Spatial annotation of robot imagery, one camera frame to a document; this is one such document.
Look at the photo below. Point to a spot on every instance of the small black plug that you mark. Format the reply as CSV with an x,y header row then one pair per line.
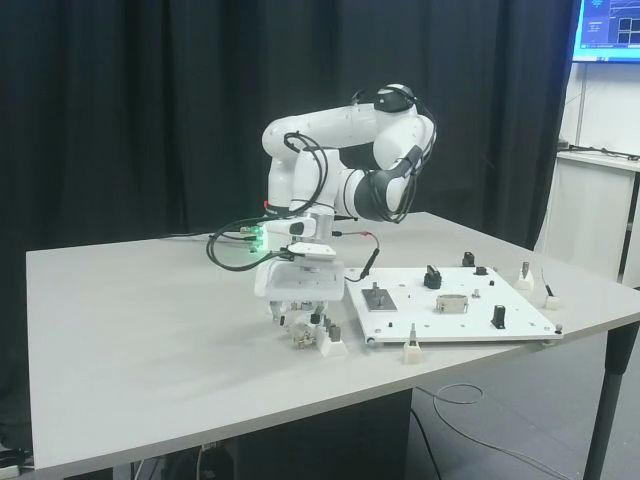
x,y
469,259

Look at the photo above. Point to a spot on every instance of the grey metal plug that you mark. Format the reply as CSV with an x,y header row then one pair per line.
x,y
413,334

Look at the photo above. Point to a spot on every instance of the black controller box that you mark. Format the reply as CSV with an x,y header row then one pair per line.
x,y
325,440

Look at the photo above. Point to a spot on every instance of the round metal BNC plug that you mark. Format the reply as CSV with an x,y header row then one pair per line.
x,y
304,305

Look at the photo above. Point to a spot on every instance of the thick metal peg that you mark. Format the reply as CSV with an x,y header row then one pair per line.
x,y
340,330

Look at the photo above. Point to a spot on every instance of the black curtain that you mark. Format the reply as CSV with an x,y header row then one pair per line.
x,y
150,100

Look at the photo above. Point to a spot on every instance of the blue screen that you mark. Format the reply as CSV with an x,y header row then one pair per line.
x,y
612,30

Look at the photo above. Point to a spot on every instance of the white task board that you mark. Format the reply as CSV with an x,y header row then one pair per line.
x,y
440,327

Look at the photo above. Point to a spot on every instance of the black table leg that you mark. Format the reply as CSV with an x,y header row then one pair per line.
x,y
607,400

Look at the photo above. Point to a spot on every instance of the thin black rod red tag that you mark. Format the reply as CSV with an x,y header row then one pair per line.
x,y
368,263

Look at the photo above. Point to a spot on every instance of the small white plug holder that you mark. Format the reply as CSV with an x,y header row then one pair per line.
x,y
411,355
552,302

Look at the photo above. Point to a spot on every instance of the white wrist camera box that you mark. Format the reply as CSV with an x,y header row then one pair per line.
x,y
295,227

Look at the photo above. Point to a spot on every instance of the white peg holder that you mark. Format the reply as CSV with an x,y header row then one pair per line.
x,y
524,282
334,349

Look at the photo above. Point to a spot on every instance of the black D-SUB plug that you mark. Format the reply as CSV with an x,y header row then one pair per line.
x,y
432,278

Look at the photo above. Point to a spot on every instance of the white cabinet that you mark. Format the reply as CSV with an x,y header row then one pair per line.
x,y
590,220

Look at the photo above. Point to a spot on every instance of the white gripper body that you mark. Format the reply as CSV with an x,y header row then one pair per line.
x,y
300,282

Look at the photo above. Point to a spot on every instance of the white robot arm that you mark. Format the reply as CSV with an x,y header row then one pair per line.
x,y
320,125

